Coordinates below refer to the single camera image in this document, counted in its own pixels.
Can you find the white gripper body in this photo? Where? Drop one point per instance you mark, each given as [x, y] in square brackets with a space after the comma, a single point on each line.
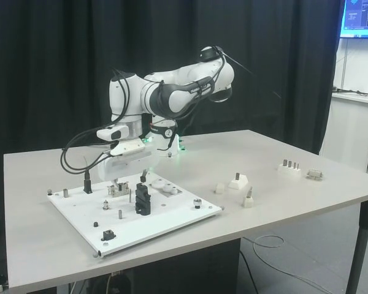
[125, 165]

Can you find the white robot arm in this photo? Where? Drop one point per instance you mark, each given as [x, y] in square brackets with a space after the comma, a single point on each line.
[184, 76]

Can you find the white sloped peg holder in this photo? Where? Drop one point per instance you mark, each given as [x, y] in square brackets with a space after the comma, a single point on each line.
[238, 183]

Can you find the thin metal peg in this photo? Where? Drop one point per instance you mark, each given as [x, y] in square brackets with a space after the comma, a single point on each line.
[250, 192]

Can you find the white narrow peg holder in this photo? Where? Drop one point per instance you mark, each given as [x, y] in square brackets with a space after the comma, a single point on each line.
[248, 202]

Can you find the white four-peg holder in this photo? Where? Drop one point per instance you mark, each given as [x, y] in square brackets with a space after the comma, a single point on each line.
[289, 171]

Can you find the black D-SUB plug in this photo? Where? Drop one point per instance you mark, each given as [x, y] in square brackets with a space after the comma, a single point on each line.
[142, 200]

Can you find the metal BNC plug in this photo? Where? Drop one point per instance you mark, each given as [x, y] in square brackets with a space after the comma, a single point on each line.
[105, 206]

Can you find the white task board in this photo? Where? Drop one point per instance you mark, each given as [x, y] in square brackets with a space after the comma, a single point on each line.
[159, 220]

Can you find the black-headed bolt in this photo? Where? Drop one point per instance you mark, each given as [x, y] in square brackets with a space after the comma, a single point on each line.
[197, 204]

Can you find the black Ethernet plug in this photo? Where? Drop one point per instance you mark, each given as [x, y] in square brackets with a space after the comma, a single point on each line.
[108, 235]

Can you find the small white holder block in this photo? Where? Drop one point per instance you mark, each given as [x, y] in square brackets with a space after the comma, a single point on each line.
[220, 188]

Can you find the black curtains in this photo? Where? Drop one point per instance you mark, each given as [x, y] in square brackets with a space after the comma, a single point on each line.
[49, 76]

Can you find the metal D-SUB connector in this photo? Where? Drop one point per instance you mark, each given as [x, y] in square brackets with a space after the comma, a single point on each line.
[313, 174]

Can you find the white cabinet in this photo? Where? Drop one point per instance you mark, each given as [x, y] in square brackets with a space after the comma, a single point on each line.
[352, 131]

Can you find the black table leg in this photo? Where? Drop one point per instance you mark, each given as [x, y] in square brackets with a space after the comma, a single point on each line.
[362, 245]

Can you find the blue screen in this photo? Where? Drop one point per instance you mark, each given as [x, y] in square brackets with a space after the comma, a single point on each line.
[360, 18]

